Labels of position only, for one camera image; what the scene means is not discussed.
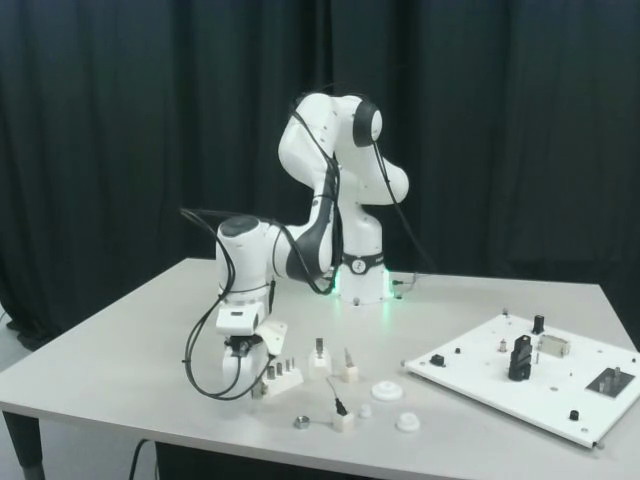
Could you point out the black table leg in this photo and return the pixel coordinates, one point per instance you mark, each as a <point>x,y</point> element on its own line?
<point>22,450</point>

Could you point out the small grey plug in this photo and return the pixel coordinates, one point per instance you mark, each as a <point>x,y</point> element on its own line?
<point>348,359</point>

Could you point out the grey waterproof plug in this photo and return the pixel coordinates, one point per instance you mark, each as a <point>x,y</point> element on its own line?
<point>258,391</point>

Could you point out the black curtain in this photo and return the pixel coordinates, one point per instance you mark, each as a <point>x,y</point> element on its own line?
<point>100,100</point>

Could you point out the white medium gear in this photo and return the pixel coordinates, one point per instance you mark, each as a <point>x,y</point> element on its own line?
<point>407,422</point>

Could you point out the small white plug holder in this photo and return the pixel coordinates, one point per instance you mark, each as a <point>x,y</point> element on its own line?
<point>342,424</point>
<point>350,374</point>

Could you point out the flat white mount plate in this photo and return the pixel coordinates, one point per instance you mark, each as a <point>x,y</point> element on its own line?
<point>274,340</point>

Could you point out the white round peg holder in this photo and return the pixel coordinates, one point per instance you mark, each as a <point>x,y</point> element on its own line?
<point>287,384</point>

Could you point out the white small gear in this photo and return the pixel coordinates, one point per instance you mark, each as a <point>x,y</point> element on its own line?
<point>365,411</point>

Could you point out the round metal BNC plug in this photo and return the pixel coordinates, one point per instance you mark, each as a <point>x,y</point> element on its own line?
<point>296,423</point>

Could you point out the small metal round peg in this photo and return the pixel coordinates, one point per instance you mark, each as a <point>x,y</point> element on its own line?
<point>290,366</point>

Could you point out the medium metal round peg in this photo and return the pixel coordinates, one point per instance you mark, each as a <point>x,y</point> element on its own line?
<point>281,369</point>

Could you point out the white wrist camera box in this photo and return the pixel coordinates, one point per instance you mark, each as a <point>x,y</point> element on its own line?
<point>237,320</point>

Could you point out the black D-SUB plug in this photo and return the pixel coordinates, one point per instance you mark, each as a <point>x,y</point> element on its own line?
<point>518,360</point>

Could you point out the white task board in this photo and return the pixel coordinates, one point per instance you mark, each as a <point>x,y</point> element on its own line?
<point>475,380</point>

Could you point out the large metal round peg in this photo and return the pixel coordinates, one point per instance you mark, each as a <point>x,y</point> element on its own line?
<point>272,373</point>

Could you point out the white square peg holder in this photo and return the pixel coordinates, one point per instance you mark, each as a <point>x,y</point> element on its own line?
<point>320,369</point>

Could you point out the white large gear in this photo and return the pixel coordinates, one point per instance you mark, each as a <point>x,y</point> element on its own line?
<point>387,391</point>

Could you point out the small metal square peg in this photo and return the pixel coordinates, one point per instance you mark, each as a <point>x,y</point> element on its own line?
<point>323,348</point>

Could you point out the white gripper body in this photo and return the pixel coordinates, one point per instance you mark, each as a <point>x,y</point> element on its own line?
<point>231,372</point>

